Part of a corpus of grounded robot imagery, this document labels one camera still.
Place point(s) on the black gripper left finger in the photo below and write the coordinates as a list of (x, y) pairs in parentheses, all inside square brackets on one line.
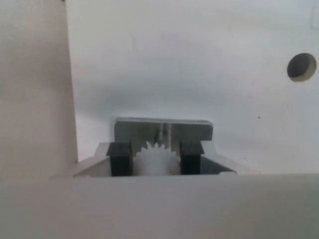
[(120, 159)]

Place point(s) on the white small gear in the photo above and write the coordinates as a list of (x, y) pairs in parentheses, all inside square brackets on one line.
[(154, 161)]

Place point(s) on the white task board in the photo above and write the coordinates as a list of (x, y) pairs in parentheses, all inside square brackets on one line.
[(174, 62)]

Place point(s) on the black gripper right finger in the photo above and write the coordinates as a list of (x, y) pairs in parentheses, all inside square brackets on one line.
[(190, 159)]

